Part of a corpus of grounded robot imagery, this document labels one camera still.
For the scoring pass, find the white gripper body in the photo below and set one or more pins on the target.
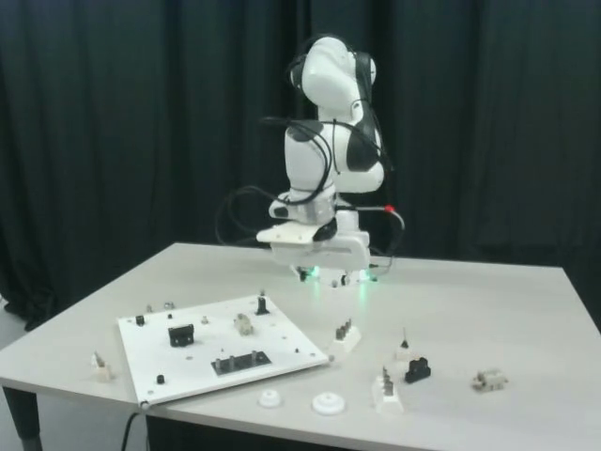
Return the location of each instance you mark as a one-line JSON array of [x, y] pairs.
[[328, 253]]

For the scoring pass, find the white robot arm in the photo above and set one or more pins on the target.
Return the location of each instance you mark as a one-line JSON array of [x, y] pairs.
[[328, 141]]

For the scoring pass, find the white peg holder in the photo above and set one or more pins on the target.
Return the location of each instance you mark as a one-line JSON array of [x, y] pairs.
[[389, 401], [344, 346]]

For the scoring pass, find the thin metal peg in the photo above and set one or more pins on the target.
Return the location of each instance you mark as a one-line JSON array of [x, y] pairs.
[[403, 337]]

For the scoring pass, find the flat white mounting plate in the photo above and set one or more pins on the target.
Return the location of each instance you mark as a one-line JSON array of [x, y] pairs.
[[284, 233]]

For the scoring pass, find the thin black rod red tag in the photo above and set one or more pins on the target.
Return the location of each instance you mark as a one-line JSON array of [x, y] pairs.
[[366, 207]]

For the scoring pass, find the black D-SUB plug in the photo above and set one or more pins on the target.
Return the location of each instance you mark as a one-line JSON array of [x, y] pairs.
[[418, 371]]

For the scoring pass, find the white task board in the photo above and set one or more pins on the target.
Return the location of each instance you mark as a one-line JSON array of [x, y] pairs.
[[211, 362]]

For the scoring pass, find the white medium gear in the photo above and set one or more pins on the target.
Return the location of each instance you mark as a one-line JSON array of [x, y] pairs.
[[328, 404]]

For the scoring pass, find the white small gear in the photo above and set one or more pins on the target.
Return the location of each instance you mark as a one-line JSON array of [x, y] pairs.
[[269, 399]]

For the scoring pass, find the grey metal plug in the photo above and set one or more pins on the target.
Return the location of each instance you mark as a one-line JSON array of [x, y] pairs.
[[489, 380]]

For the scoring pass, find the small white plug holder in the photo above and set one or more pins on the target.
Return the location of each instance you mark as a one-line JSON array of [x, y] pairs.
[[102, 373]]

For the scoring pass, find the black curtain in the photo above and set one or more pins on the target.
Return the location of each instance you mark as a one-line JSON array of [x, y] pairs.
[[117, 141]]

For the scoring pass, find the black table leg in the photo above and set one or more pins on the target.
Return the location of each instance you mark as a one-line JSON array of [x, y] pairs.
[[19, 418]]

